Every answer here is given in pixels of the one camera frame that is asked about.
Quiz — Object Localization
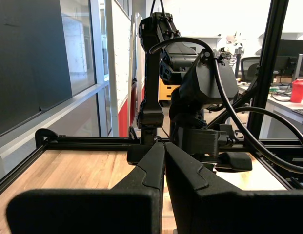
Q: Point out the yellow cabinet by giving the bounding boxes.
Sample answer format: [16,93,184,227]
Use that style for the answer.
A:
[158,79,178,101]

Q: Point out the black office chair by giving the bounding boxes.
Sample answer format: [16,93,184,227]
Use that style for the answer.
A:
[240,56,261,82]

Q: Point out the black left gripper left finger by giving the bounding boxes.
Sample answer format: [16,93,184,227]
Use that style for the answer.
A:
[5,142,165,234]

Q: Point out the grey aluminium window frame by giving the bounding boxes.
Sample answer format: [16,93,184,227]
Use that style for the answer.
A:
[0,0,111,158]

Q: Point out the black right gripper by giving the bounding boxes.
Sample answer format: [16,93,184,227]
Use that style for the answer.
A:
[127,124,253,173]

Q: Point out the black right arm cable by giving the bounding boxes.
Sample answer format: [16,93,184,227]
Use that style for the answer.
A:
[149,37,303,175]

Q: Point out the black computer monitor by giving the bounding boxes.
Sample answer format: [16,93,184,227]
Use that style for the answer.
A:
[273,39,303,77]

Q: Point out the white office desk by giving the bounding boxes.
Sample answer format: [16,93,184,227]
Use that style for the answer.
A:
[238,81,303,140]

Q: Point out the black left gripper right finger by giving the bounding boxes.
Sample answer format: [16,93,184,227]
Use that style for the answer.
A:
[165,143,303,234]

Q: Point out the black metal table frame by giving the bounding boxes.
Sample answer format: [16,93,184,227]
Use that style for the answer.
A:
[0,0,303,198]

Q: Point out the red plastic bin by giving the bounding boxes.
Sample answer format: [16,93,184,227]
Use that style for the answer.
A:
[291,78,303,103]

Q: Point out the white and red partition panel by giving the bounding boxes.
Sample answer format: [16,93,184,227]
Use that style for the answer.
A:
[109,0,133,138]

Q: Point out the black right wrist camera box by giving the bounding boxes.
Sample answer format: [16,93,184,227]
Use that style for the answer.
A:
[182,128,227,157]

